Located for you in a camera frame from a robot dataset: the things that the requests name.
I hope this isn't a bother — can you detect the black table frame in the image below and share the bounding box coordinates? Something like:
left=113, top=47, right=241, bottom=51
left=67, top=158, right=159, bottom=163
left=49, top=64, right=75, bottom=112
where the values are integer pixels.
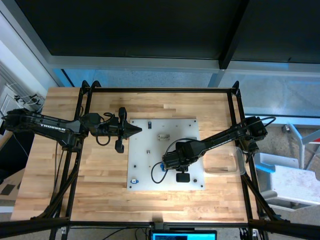
left=0, top=79, right=320, bottom=240

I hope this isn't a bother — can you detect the blue laptop screen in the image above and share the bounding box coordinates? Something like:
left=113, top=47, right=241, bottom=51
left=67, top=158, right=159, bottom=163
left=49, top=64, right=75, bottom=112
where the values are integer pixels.
left=149, top=229, right=218, bottom=240

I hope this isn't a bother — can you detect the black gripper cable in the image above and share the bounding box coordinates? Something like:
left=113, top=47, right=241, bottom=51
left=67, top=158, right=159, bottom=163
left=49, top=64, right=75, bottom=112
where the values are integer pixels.
left=95, top=133, right=111, bottom=147
left=150, top=161, right=169, bottom=185

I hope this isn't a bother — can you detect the white tubular stand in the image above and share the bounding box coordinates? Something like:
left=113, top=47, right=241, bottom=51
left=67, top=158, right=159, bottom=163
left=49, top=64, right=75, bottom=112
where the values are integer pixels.
left=282, top=122, right=320, bottom=173

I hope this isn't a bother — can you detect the white metal cart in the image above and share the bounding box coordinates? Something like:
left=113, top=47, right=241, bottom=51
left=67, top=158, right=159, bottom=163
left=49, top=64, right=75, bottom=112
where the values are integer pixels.
left=254, top=152, right=320, bottom=212

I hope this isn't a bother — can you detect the white taskboard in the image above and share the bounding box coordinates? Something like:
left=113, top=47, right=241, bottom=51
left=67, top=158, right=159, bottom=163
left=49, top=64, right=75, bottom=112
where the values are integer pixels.
left=127, top=117, right=206, bottom=192

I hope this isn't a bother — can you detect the black and white cable bundle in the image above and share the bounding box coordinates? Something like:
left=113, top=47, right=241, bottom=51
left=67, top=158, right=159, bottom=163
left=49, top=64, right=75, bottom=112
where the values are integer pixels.
left=7, top=83, right=45, bottom=107

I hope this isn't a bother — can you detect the grey camera bracket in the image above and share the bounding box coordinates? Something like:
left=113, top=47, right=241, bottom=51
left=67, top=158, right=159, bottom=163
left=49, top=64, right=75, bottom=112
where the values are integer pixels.
left=152, top=216, right=165, bottom=230

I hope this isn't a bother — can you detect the clear plastic tub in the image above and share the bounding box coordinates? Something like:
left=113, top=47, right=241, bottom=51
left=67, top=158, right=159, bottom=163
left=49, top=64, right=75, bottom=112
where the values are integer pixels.
left=203, top=146, right=246, bottom=177

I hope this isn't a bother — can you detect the black window post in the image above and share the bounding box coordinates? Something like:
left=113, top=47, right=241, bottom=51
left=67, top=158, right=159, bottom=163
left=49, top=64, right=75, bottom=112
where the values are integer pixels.
left=218, top=0, right=251, bottom=70

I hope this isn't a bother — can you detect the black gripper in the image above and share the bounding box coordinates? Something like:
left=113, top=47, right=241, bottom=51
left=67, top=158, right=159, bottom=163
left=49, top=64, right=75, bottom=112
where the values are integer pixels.
left=96, top=107, right=143, bottom=154
left=162, top=149, right=201, bottom=173

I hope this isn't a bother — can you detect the black right elbow cable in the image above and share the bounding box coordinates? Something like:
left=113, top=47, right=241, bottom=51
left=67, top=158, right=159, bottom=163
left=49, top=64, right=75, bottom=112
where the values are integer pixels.
left=246, top=115, right=277, bottom=131

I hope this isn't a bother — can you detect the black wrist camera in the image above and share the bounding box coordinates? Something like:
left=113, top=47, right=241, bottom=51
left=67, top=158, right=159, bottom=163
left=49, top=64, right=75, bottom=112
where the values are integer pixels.
left=175, top=172, right=191, bottom=184

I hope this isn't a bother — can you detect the cardboard box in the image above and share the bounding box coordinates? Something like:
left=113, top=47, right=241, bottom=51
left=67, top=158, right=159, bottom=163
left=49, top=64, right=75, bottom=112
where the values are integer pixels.
left=0, top=168, right=26, bottom=201

